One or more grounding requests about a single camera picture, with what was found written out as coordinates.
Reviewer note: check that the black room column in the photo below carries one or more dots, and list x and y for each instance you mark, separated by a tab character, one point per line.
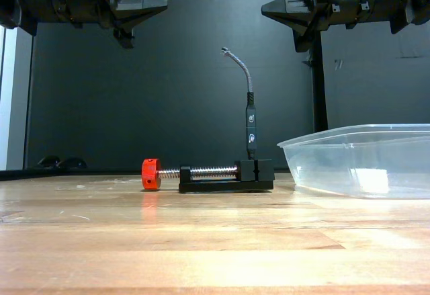
320	100

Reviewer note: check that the clear plastic tub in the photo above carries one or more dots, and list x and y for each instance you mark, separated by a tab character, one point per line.
302	164

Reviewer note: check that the small white block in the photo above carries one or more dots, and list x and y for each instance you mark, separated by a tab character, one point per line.
373	180

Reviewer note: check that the black clamp with red knob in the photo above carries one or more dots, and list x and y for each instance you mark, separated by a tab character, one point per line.
215	184

